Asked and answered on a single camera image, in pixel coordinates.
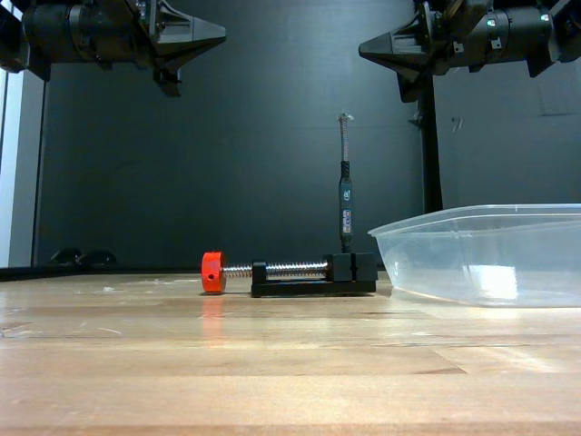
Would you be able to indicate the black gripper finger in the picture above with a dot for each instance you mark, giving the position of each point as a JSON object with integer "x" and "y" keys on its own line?
{"x": 404, "y": 50}
{"x": 190, "y": 32}

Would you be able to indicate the black vise with red knob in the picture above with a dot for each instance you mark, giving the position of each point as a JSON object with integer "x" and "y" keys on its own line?
{"x": 354, "y": 269}

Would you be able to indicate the clear plastic tub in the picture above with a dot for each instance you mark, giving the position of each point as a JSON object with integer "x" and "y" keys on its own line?
{"x": 431, "y": 272}

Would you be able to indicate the black upright post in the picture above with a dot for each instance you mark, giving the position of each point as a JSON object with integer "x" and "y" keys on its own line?
{"x": 431, "y": 159}

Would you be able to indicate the black curved frame brace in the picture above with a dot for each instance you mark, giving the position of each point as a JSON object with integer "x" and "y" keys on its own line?
{"x": 100, "y": 257}

